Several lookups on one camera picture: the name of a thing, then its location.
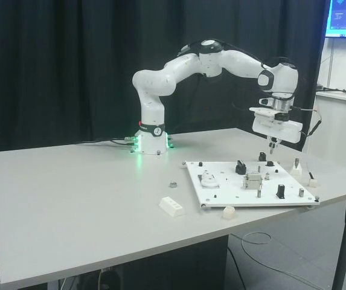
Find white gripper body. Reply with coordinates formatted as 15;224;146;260
251;115;303;144

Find black D-SUB plug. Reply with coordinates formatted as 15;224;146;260
235;159;248;176

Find white cabinet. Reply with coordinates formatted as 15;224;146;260
306;88;346;175

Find white task board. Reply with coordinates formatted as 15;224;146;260
181;159;322;210

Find white large gear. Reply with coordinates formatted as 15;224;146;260
200;176;220;189

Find white peg holder with holes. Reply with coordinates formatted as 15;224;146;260
158;196;187;218

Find black curtains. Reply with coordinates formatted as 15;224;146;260
0;0;332;274

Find black cable on cabinet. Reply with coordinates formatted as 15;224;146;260
315;85;346;99

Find black looped floor cable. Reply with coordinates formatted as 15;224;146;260
240;231;338;286

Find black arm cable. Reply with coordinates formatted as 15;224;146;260
175;40;300;111

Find black straight floor cable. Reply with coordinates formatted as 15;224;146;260
226;246;246;290

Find black base cable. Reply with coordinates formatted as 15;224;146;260
77;137;137;147

